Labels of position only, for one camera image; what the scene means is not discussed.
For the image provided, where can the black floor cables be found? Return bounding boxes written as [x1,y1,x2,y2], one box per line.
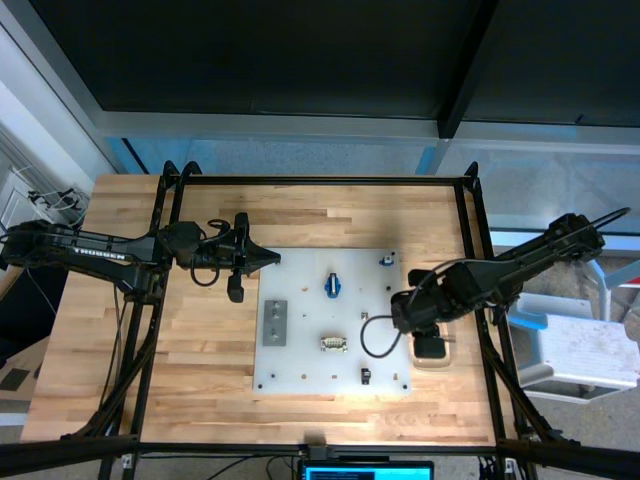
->
[263,453,302,480]

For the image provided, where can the bundle of wall cables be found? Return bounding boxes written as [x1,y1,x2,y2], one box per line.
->
[27,185,91,214]

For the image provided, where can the grey aluminium plate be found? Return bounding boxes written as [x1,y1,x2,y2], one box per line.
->
[262,299,290,348]

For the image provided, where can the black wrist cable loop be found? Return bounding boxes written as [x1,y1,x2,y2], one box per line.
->
[361,313,403,359]

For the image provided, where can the silver backdrop frame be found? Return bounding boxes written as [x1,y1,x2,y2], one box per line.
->
[0,0,640,176]

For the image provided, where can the black metal rig frame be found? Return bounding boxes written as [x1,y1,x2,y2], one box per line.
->
[0,159,640,480]

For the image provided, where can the small black table camera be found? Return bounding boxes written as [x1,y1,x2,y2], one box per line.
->
[303,433,330,460]

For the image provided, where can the laptop screen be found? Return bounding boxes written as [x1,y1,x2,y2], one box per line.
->
[297,460,436,480]

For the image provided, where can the white chair with red seat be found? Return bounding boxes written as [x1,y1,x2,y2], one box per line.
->
[582,247,640,324]

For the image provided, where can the black backdrop post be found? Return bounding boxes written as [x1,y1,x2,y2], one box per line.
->
[437,0,501,140]

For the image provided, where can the brown cardboard box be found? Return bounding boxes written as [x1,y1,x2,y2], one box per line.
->
[0,333,52,402]

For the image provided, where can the white base board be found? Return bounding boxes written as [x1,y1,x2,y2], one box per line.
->
[253,246,413,399]

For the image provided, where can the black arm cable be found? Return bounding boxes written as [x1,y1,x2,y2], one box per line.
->
[579,206,632,236]
[191,217,232,287]

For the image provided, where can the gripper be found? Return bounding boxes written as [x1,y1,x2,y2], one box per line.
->
[227,213,282,304]
[391,292,451,335]

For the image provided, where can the white plastic step stool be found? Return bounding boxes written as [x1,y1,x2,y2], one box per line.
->
[508,291,640,407]

